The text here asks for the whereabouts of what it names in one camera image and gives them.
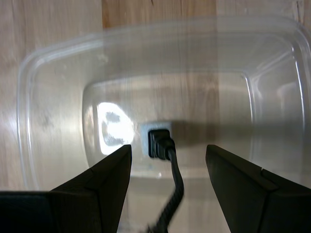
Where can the small white block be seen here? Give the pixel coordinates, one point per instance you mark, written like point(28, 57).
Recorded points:
point(145, 136)

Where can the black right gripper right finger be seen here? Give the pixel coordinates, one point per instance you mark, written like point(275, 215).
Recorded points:
point(255, 206)

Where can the clear plastic tub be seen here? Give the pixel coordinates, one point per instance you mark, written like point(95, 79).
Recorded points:
point(60, 97)

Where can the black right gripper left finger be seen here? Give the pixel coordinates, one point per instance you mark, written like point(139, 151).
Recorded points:
point(73, 206)

